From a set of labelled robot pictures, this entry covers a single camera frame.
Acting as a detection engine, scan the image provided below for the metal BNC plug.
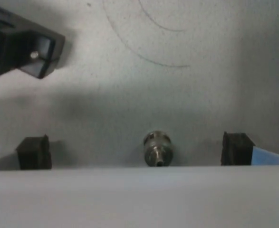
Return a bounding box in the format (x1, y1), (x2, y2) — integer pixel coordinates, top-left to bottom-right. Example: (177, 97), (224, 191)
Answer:
(143, 130), (173, 168)

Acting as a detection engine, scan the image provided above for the black D-SUB plug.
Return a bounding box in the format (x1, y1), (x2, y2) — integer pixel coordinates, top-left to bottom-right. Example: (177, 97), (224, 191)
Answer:
(0, 0), (66, 80)

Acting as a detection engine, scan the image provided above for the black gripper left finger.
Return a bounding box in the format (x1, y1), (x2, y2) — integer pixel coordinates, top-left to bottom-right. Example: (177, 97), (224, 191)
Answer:
(0, 134), (52, 171)

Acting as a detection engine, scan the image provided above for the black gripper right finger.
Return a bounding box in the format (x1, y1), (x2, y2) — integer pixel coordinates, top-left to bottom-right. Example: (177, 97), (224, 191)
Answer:
(221, 131), (279, 166)

